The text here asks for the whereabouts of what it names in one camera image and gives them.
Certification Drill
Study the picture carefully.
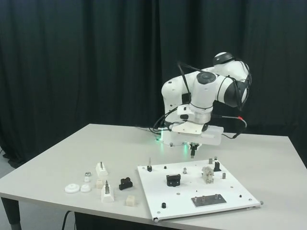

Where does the black table leg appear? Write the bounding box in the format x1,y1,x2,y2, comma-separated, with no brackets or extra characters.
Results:
0,196,21,230

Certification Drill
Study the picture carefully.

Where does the white large gear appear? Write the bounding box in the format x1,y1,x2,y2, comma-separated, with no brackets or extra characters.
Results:
64,183,81,194

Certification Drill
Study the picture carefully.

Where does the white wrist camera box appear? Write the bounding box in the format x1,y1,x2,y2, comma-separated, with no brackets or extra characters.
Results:
177,105,193,121

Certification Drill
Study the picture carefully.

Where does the black base cable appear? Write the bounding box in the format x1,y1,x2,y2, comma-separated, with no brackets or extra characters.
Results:
135,125,166,135

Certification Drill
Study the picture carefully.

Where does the white tall peg holder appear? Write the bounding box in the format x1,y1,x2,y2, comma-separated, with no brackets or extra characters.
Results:
100,184,115,203

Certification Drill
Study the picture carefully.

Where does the black floor cable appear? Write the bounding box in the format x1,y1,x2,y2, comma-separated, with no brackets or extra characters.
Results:
62,210,74,230

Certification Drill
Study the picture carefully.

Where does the white task board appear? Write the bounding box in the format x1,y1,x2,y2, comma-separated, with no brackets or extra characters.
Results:
136,157,264,220

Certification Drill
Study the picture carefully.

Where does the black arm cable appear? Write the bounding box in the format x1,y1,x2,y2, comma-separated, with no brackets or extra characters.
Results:
153,60,253,135

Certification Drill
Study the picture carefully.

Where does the white flat mounting plate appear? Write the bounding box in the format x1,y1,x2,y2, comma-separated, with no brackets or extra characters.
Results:
171,122,204,134

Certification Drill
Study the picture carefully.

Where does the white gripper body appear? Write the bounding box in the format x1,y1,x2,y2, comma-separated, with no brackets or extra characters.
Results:
177,126,225,146

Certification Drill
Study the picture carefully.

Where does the black curtain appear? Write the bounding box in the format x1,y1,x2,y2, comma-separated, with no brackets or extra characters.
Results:
0,0,307,164

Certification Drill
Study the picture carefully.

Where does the white low peg holder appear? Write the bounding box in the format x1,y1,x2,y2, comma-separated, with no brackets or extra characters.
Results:
95,162,108,177

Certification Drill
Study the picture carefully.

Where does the black D-SUB plug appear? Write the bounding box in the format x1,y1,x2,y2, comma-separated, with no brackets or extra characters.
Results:
118,177,133,191

